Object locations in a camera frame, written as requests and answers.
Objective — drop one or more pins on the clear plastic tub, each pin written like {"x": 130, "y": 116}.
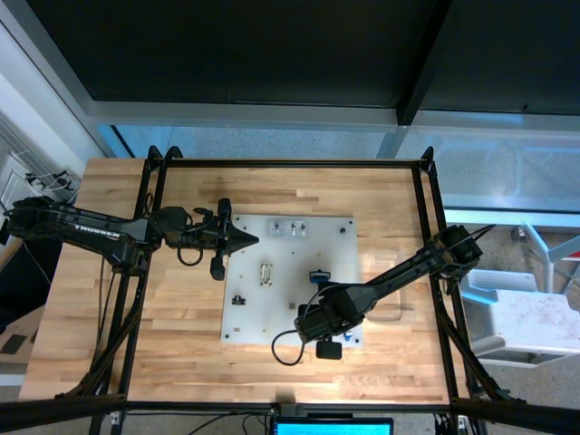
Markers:
{"x": 389, "y": 312}

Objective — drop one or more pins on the grey wall frame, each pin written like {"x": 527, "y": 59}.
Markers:
{"x": 226, "y": 113}

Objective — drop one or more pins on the black wall column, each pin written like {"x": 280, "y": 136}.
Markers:
{"x": 421, "y": 68}

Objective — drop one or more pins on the grey connector housing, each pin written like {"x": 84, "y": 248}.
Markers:
{"x": 267, "y": 275}

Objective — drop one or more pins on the blue clamp with black cap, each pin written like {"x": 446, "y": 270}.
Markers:
{"x": 318, "y": 275}

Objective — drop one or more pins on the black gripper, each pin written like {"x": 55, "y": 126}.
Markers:
{"x": 329, "y": 350}
{"x": 213, "y": 235}

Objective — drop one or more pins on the aluminium block with pins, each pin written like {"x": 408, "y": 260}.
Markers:
{"x": 283, "y": 231}

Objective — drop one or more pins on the low camera mount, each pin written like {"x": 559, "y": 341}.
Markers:
{"x": 286, "y": 408}

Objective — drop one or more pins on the black aluminium frame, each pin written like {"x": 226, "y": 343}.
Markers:
{"x": 204, "y": 402}

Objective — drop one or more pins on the white plastic chair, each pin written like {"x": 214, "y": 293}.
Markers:
{"x": 534, "y": 317}

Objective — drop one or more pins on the white board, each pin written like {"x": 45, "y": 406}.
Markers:
{"x": 290, "y": 267}

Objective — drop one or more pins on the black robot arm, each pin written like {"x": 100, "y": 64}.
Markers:
{"x": 99, "y": 231}
{"x": 394, "y": 276}

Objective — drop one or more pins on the screen with blue edge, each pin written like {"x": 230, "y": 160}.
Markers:
{"x": 331, "y": 428}

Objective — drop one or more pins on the small black clamp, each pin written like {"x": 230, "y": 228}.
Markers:
{"x": 238, "y": 300}

